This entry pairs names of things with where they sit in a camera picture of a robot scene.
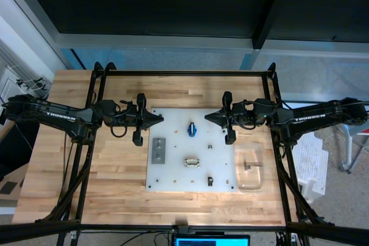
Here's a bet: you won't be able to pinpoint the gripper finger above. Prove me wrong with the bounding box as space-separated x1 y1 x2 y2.
145 119 164 130
204 118 225 128
204 109 225 119
145 109 164 120

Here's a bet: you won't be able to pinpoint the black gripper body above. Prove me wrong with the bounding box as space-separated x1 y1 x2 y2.
222 91 252 145
122 93 147 146

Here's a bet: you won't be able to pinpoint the white taskboard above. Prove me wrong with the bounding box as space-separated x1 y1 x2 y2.
145 107 240 192

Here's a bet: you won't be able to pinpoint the grey metal peg plate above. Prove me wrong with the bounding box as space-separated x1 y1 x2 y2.
150 137 167 166

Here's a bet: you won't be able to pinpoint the beige multi-pin connector housing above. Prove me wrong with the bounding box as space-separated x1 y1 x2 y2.
184 157 202 168

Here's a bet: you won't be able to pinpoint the clear plastic tub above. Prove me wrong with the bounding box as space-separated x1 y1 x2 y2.
233 143 265 194

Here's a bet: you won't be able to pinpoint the white foam block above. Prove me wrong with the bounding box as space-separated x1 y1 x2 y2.
292 136 329 203

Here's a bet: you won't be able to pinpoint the grey metal stand legs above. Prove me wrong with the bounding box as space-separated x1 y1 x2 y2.
336 119 369 175

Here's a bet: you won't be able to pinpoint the laptop screen blue edge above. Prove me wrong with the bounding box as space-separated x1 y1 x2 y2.
172 234 251 246

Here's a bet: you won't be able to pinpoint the cardboard box with black patch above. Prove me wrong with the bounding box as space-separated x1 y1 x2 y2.
0 162 31 209

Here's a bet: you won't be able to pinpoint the black camera cable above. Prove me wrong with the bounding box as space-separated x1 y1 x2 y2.
110 124 128 138
232 99 257 109

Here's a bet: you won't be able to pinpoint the black white cable bundle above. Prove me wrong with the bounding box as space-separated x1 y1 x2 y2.
16 77 48 91

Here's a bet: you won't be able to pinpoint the small black table camera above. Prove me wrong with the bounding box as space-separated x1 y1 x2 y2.
176 219 193 234

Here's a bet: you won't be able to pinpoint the black wall post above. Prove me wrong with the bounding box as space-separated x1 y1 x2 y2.
252 0 289 50

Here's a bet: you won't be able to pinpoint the black aluminium table frame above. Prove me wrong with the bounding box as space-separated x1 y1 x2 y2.
0 61 369 246

